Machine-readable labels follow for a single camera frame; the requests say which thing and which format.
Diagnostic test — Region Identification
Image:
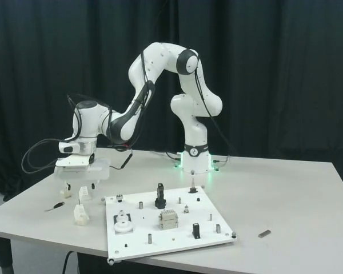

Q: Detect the black base cable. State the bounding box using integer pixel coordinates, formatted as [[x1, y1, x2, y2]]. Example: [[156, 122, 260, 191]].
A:
[[163, 151, 182, 161], [213, 155, 232, 172]]

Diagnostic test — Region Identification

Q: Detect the white peg holder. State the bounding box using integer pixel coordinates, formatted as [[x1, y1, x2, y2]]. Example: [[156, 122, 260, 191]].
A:
[[78, 186, 90, 202], [74, 204, 88, 219]]

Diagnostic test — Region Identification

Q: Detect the white task board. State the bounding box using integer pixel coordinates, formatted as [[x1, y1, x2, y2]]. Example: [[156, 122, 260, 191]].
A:
[[100, 185, 237, 263]]

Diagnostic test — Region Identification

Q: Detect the black curtain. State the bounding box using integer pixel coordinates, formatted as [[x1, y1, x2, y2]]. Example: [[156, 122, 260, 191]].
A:
[[0, 0, 343, 202]]

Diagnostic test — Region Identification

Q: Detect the black hanging cable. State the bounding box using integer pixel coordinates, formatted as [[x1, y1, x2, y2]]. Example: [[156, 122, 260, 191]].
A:
[[63, 250, 75, 274]]

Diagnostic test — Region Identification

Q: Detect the white large gear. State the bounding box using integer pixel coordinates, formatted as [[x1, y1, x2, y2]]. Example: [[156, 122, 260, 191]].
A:
[[114, 221, 133, 233]]

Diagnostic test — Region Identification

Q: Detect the thin black rod red tag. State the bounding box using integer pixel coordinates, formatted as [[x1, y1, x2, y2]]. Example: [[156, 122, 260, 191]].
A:
[[114, 144, 134, 170]]

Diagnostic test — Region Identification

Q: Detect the beige rectangular connector block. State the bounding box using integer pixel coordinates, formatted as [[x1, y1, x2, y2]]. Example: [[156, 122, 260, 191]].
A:
[[158, 210, 174, 230]]

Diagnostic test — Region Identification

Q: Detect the dark grey table leg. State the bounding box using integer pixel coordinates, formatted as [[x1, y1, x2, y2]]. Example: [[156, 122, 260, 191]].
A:
[[0, 234, 13, 274]]

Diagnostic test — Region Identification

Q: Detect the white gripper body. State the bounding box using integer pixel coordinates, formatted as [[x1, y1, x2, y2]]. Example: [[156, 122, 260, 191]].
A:
[[54, 158, 111, 184]]

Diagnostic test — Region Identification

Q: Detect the black USB plug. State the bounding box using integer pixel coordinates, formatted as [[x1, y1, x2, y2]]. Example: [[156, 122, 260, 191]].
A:
[[44, 202, 66, 213]]

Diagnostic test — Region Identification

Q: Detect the black looped wrist cable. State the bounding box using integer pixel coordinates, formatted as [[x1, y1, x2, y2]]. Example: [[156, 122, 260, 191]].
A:
[[21, 138, 64, 174]]

